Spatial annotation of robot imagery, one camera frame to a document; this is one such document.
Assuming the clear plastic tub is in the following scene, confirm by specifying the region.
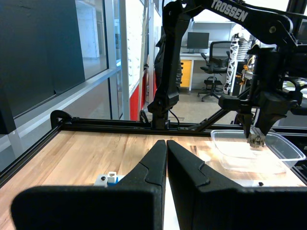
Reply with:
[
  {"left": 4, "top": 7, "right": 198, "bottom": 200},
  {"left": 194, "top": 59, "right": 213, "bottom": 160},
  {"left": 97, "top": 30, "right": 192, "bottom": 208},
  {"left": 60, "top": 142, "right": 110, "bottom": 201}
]
[{"left": 210, "top": 129, "right": 307, "bottom": 171}]

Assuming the black computer monitor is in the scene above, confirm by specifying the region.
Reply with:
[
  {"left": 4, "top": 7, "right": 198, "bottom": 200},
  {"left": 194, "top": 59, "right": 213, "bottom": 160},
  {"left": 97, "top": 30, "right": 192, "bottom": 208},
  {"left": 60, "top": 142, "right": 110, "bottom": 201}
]
[{"left": 187, "top": 32, "right": 210, "bottom": 54}]

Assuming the small blue white connector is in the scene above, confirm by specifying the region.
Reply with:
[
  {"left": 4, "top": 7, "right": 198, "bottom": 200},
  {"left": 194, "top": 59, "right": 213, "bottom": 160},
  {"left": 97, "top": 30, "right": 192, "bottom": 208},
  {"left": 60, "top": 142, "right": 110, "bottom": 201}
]
[{"left": 106, "top": 171, "right": 120, "bottom": 186}]

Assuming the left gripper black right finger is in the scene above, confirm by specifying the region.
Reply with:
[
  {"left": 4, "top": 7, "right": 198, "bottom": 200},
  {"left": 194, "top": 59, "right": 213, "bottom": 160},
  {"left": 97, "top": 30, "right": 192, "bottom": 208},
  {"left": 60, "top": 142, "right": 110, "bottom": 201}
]
[{"left": 166, "top": 140, "right": 307, "bottom": 230}]

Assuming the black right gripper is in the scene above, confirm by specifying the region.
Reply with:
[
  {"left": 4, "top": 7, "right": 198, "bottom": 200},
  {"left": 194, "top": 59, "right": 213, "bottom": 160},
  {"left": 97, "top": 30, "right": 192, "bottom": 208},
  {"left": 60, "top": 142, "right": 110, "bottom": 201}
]
[{"left": 218, "top": 47, "right": 304, "bottom": 139}]

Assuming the white lattice structure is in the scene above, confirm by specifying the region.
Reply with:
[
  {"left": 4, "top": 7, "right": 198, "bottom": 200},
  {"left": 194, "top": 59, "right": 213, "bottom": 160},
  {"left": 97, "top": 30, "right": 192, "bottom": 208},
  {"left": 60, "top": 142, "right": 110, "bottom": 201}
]
[{"left": 224, "top": 33, "right": 251, "bottom": 95}]

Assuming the yellow drawer cabinet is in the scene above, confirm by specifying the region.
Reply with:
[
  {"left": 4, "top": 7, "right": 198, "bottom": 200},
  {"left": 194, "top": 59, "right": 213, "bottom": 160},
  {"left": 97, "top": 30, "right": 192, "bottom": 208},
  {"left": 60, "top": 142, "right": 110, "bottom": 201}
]
[{"left": 179, "top": 59, "right": 193, "bottom": 88}]

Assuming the white desk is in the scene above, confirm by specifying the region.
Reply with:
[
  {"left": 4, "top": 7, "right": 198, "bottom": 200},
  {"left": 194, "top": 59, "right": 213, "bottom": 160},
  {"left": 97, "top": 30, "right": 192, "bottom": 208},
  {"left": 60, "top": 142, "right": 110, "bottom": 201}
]
[{"left": 179, "top": 51, "right": 232, "bottom": 92}]

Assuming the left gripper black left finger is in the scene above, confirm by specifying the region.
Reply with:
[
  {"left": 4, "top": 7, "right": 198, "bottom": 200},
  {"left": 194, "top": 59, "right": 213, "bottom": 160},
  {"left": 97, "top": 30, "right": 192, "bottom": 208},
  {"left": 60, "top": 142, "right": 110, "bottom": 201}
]
[{"left": 11, "top": 140, "right": 168, "bottom": 230}]

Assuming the grey aluminium window frame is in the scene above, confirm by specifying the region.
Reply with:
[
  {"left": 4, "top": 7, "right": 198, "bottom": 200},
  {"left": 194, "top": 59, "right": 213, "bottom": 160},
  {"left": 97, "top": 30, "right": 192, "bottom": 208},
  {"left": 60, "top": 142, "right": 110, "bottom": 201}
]
[{"left": 0, "top": 0, "right": 128, "bottom": 154}]

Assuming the grey HAN10-E connector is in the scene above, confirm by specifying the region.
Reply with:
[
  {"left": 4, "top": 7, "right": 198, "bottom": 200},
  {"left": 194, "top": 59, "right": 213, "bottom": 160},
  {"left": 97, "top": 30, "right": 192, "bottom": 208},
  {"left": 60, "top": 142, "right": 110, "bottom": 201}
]
[{"left": 248, "top": 127, "right": 266, "bottom": 149}]

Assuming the black aluminium frame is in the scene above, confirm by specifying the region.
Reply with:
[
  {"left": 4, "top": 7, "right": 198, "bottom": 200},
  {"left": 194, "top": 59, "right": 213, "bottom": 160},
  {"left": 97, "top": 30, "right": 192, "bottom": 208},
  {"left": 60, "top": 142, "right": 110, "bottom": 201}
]
[{"left": 0, "top": 109, "right": 307, "bottom": 189}]

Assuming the white mounting board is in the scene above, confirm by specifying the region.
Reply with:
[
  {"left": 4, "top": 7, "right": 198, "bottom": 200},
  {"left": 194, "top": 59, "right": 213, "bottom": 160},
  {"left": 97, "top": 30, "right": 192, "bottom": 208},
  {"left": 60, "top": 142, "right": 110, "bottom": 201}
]
[{"left": 93, "top": 153, "right": 307, "bottom": 230}]

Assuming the black office chair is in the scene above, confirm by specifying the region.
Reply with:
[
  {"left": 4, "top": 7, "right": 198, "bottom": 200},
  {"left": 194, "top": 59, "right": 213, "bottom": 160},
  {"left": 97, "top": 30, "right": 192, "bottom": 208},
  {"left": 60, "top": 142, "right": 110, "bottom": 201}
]
[{"left": 198, "top": 40, "right": 233, "bottom": 103}]

